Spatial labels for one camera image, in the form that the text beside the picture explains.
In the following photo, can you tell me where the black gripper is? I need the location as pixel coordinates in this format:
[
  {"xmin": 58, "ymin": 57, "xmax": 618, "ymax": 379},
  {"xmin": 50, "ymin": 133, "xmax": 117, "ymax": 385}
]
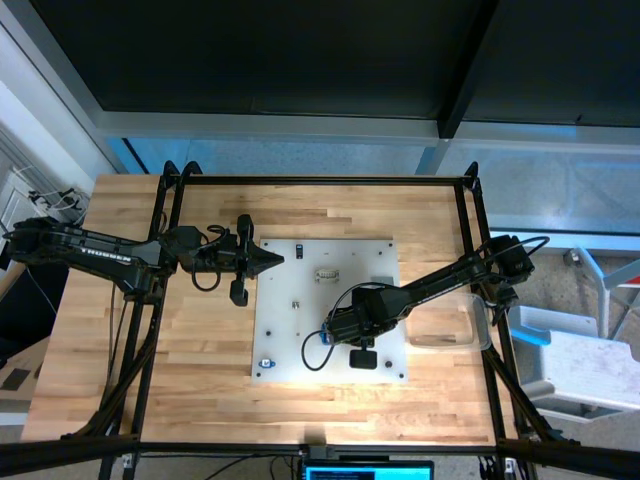
[
  {"xmin": 214, "ymin": 213, "xmax": 286, "ymax": 308},
  {"xmin": 348, "ymin": 335, "xmax": 380, "ymax": 372}
]

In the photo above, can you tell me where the white taskboard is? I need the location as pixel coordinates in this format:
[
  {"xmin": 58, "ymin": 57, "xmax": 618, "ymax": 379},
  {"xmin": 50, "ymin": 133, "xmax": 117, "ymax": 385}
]
[{"xmin": 249, "ymin": 236, "xmax": 412, "ymax": 384}]

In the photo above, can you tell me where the clear plastic tub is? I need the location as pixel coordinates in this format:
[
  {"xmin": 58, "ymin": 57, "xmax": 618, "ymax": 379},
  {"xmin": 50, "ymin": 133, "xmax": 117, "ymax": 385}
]
[{"xmin": 405, "ymin": 292, "xmax": 492, "ymax": 353}]

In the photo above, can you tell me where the laptop with blue screen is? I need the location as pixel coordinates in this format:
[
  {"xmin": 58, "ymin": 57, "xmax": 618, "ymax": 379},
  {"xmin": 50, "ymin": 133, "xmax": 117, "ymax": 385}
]
[{"xmin": 297, "ymin": 459, "xmax": 436, "ymax": 480}]

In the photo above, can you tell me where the white step ladder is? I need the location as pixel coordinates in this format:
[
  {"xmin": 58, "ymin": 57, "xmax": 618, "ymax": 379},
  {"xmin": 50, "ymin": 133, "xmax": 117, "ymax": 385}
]
[{"xmin": 509, "ymin": 244, "xmax": 640, "ymax": 427}]

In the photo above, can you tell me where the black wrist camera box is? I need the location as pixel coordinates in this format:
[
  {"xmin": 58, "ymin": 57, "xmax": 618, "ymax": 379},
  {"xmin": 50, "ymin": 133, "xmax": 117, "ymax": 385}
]
[{"xmin": 324, "ymin": 308, "xmax": 364, "ymax": 347}]

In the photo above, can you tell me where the small black arm cable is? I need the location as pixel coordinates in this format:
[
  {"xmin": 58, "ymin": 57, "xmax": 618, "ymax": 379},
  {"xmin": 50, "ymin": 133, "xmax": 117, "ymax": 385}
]
[{"xmin": 199, "ymin": 223, "xmax": 228, "ymax": 247}]

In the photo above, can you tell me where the black looped camera cable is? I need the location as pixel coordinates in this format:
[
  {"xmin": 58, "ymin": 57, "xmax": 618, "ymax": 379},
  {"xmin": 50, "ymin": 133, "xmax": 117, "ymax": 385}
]
[{"xmin": 300, "ymin": 329, "xmax": 338, "ymax": 373}]

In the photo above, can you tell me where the black arched wrist cable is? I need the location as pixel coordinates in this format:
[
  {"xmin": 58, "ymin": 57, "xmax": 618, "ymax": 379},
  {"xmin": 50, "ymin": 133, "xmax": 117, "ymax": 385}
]
[{"xmin": 327, "ymin": 283, "xmax": 384, "ymax": 322}]

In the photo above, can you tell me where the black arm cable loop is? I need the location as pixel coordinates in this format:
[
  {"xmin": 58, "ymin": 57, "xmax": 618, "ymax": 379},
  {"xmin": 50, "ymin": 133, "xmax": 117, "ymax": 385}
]
[{"xmin": 190, "ymin": 266, "xmax": 223, "ymax": 293}]

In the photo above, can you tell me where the small table-level camera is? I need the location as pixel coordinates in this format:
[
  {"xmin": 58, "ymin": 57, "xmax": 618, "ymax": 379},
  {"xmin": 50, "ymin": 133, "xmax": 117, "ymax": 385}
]
[{"xmin": 303, "ymin": 433, "xmax": 336, "ymax": 459}]

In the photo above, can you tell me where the black aluminium frame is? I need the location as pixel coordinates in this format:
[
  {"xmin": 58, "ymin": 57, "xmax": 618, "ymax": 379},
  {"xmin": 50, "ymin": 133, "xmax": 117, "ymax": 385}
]
[{"xmin": 0, "ymin": 159, "xmax": 640, "ymax": 480}]

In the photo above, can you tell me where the white and black cable bundle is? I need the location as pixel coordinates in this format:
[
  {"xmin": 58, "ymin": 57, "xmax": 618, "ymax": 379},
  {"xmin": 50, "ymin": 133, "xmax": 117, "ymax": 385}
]
[{"xmin": 26, "ymin": 185, "xmax": 91, "ymax": 216}]

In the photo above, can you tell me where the thin black shoulder cable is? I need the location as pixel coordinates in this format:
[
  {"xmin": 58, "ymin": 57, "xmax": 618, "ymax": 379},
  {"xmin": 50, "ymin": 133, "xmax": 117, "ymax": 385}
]
[{"xmin": 485, "ymin": 234, "xmax": 552, "ymax": 263}]

